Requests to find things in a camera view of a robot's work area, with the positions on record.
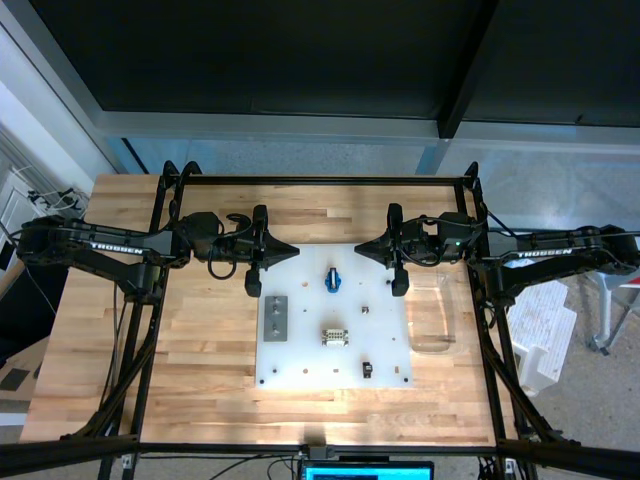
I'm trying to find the grey metal block with pegs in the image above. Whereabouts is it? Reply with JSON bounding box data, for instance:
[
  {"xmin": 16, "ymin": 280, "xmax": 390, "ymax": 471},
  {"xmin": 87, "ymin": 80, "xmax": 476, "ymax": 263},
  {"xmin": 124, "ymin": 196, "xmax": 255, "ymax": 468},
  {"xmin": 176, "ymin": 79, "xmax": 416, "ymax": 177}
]
[{"xmin": 262, "ymin": 294, "xmax": 290, "ymax": 344}]

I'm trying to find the brown cardboard box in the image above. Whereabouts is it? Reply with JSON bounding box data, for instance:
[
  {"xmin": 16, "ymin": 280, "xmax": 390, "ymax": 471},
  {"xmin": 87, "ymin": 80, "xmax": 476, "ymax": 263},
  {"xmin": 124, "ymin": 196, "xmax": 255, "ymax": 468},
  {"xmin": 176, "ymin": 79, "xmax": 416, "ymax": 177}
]
[{"xmin": 0, "ymin": 335, "xmax": 51, "ymax": 401}]

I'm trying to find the grey metal cart leg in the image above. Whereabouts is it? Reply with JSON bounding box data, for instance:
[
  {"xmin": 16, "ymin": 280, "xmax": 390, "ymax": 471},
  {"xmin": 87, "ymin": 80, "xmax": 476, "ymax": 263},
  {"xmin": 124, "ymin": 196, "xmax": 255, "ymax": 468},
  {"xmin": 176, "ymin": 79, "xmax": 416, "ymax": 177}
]
[{"xmin": 584, "ymin": 272, "xmax": 640, "ymax": 356}]

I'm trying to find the black table frame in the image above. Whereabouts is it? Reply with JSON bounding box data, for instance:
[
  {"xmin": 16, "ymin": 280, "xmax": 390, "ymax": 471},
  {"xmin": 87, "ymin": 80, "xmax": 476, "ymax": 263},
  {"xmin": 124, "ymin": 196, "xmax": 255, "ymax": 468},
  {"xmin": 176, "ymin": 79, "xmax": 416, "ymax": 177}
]
[{"xmin": 0, "ymin": 159, "xmax": 640, "ymax": 480}]

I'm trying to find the screen with blue edge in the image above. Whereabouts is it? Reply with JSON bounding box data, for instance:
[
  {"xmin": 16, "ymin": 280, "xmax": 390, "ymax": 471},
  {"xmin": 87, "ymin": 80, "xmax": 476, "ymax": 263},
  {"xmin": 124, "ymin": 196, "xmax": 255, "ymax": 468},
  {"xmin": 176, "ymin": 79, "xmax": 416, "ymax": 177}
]
[{"xmin": 298, "ymin": 460, "xmax": 435, "ymax": 480}]

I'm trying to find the white plastic board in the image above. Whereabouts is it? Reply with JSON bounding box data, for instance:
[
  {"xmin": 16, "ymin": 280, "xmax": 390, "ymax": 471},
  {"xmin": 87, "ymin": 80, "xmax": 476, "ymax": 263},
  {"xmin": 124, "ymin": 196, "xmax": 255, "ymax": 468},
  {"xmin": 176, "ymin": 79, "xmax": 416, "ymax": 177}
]
[{"xmin": 254, "ymin": 243, "xmax": 416, "ymax": 390}]

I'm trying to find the black upright post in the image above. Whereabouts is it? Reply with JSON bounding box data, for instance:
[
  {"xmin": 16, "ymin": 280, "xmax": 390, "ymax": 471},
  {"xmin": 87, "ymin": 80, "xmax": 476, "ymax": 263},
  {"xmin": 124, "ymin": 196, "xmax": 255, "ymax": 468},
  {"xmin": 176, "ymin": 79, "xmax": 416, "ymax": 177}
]
[{"xmin": 437, "ymin": 0, "xmax": 501, "ymax": 140}]

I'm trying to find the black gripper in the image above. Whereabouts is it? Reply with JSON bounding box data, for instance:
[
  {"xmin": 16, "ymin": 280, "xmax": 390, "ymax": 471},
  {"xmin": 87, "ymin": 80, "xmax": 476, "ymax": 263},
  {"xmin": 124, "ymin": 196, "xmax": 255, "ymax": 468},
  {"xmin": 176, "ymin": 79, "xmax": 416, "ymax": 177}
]
[
  {"xmin": 353, "ymin": 202, "xmax": 444, "ymax": 298},
  {"xmin": 214, "ymin": 204, "xmax": 300, "ymax": 297}
]

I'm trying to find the black table-level camera box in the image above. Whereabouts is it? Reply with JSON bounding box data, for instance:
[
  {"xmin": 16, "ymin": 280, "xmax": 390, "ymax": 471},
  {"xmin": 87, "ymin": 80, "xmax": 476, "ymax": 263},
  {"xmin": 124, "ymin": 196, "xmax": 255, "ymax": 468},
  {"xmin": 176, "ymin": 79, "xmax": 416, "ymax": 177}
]
[{"xmin": 299, "ymin": 435, "xmax": 337, "ymax": 461}]

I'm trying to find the clear plastic tub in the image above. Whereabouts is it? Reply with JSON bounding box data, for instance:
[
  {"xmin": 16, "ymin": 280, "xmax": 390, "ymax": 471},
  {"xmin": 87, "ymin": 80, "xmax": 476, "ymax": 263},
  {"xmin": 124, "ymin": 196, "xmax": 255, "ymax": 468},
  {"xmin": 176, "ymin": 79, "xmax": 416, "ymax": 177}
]
[{"xmin": 405, "ymin": 272, "xmax": 459, "ymax": 355}]

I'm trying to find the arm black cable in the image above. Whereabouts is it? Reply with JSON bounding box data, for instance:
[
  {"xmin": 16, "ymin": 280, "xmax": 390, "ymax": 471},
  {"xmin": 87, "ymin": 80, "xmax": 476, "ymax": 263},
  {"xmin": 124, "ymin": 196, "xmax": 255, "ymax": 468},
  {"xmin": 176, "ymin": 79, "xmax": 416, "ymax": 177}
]
[
  {"xmin": 206, "ymin": 243, "xmax": 240, "ymax": 281},
  {"xmin": 399, "ymin": 244, "xmax": 446, "ymax": 267}
]

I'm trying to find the white styrofoam block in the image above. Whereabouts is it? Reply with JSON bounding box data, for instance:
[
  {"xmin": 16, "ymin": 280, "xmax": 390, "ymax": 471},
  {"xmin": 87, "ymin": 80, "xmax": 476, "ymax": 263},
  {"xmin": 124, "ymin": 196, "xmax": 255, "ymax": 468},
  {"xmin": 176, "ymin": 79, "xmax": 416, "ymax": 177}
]
[{"xmin": 507, "ymin": 279, "xmax": 579, "ymax": 399}]

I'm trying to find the black cable bundle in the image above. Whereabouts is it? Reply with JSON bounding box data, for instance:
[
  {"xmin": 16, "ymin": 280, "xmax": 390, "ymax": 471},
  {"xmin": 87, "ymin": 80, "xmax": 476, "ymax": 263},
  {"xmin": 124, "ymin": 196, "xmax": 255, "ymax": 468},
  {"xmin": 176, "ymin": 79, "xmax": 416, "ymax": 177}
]
[{"xmin": 27, "ymin": 187, "xmax": 89, "ymax": 211}]

